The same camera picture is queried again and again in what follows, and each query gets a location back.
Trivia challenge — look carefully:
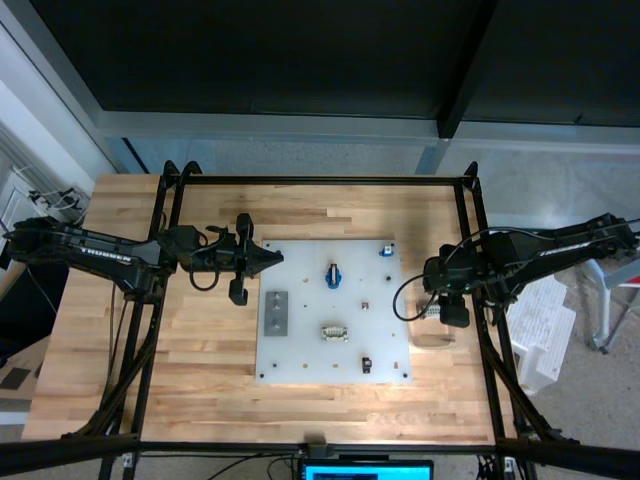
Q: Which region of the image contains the black camera cable loop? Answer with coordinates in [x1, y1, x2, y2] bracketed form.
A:
[392, 272, 442, 324]

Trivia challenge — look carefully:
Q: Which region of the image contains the cable bundle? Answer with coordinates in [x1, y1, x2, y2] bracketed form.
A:
[27, 187, 85, 211]

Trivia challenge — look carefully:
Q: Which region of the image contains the white plastic board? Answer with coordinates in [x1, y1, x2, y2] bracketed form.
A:
[255, 238, 416, 385]

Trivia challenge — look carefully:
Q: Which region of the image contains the clear plastic tub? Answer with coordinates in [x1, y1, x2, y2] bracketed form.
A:
[407, 277, 459, 352]

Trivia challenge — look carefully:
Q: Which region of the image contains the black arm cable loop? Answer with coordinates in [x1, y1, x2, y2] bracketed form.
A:
[188, 267, 220, 293]

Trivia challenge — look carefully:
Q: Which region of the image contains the cardboard box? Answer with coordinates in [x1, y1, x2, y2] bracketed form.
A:
[0, 333, 53, 401]

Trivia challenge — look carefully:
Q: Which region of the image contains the laptop with blue screen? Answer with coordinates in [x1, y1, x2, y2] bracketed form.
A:
[298, 459, 435, 480]

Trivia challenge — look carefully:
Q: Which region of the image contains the black aluminium frame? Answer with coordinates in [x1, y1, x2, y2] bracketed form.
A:
[0, 159, 640, 480]

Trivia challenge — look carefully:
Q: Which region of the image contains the beige hub socket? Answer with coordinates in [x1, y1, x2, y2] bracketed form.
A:
[320, 324, 350, 345]

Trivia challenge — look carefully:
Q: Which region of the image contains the grey metal bar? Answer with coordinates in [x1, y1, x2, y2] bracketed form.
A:
[263, 289, 292, 338]

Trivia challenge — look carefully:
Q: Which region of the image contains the grey metal stand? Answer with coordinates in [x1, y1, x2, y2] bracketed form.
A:
[582, 259, 640, 357]

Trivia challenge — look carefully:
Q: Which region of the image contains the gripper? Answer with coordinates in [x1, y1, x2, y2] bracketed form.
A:
[422, 244, 484, 330]
[191, 213, 285, 307]

